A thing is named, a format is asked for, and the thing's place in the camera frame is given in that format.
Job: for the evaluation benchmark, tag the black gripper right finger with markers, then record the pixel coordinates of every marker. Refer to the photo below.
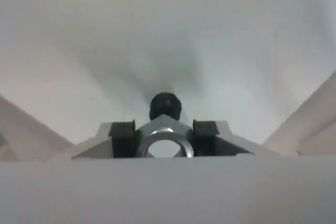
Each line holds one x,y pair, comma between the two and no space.
203,140

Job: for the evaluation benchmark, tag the white task board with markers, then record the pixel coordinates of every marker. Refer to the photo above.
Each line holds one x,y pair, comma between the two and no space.
168,51

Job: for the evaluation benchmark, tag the metal hex nut bolt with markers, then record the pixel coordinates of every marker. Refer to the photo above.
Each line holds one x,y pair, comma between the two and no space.
164,136

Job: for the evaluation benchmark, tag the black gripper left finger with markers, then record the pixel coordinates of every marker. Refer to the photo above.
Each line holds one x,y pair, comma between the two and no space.
122,140

